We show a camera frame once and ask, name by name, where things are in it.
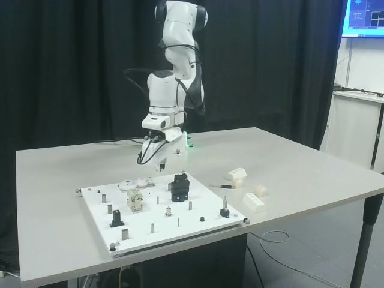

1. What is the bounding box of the white sloped peg holder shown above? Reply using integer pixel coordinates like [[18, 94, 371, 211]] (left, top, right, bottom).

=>
[[242, 193, 266, 213]]

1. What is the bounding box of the blue screen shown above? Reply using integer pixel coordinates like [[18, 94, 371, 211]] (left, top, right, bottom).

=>
[[341, 0, 384, 39]]

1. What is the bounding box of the grey floor cable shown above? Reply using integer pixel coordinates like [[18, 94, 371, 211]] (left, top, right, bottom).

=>
[[259, 230, 361, 278]]

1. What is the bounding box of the beige waterproof plug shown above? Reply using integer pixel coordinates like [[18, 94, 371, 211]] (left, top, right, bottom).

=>
[[125, 188, 144, 214]]

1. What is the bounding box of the black table leg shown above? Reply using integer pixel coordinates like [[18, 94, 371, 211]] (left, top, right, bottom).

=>
[[349, 191, 379, 288]]

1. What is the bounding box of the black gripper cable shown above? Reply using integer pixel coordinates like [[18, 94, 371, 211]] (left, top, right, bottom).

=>
[[136, 135, 169, 166]]

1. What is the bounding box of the long white peg holder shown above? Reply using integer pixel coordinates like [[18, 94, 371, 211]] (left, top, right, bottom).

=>
[[226, 167, 248, 181]]

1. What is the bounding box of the black curtain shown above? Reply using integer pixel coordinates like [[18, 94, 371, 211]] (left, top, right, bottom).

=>
[[0, 0, 346, 272]]

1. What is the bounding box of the white task board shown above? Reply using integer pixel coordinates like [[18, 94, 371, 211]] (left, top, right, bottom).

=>
[[78, 172, 250, 259]]

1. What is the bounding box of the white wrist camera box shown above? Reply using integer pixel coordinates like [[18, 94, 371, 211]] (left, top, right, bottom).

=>
[[141, 113, 172, 130]]

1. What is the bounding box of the white cabinet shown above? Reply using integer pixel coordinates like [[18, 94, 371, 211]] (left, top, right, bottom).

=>
[[319, 88, 384, 175]]

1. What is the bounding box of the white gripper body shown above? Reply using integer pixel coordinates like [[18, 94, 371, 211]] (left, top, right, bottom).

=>
[[140, 138, 170, 165]]

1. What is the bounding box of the black floor cable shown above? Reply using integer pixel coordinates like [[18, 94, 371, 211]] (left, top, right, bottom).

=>
[[245, 244, 262, 288]]

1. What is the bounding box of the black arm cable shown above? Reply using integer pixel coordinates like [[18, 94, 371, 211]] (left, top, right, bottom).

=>
[[124, 41, 208, 116]]

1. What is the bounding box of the black D-SUB plug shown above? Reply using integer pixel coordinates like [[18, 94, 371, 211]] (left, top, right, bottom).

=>
[[167, 170, 191, 203]]

